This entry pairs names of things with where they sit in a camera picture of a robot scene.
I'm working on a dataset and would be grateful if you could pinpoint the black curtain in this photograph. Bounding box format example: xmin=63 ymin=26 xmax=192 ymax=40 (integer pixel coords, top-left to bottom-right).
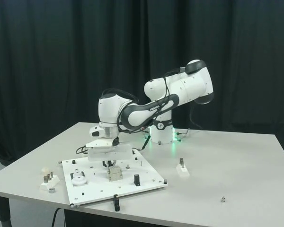
xmin=0 ymin=0 xmax=284 ymax=166

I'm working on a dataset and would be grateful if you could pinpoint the thick black hanging cable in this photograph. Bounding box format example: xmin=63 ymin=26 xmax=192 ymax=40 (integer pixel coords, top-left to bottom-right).
xmin=190 ymin=101 xmax=204 ymax=131

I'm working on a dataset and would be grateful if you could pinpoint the black panel under table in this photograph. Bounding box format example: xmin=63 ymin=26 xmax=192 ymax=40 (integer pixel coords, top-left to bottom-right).
xmin=63 ymin=208 xmax=205 ymax=227

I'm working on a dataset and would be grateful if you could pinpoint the white square peg holder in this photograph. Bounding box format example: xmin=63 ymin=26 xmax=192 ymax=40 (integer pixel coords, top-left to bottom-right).
xmin=176 ymin=164 xmax=190 ymax=177

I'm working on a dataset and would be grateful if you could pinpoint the white task board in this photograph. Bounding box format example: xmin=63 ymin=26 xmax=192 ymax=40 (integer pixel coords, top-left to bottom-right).
xmin=58 ymin=148 xmax=169 ymax=208

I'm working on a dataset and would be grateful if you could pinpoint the black table leg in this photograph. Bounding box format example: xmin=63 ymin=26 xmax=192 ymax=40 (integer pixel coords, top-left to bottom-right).
xmin=0 ymin=194 xmax=10 ymax=227

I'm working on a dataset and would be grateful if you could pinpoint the black base cable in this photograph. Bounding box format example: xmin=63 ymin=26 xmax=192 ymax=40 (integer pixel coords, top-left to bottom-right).
xmin=176 ymin=128 xmax=192 ymax=139
xmin=134 ymin=132 xmax=151 ymax=151

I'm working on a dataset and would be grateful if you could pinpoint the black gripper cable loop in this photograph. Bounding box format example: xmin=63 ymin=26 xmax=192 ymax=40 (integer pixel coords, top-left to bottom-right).
xmin=76 ymin=145 xmax=89 ymax=155

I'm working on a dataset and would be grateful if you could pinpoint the white large gear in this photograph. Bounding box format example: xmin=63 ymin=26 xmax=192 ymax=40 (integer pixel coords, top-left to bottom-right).
xmin=71 ymin=176 xmax=88 ymax=188

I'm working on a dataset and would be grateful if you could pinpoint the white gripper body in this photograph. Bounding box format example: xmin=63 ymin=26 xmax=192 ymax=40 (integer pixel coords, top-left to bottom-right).
xmin=87 ymin=145 xmax=134 ymax=162

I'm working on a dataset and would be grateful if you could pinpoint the black floor cable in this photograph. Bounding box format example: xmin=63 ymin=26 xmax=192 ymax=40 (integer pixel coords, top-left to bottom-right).
xmin=52 ymin=207 xmax=63 ymax=227

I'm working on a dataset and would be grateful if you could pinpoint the white round peg holder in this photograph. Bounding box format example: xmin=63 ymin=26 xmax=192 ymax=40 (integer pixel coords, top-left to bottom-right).
xmin=39 ymin=176 xmax=61 ymax=191

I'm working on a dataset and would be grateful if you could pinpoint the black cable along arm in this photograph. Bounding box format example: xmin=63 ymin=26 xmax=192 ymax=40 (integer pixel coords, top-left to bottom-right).
xmin=155 ymin=67 xmax=182 ymax=115

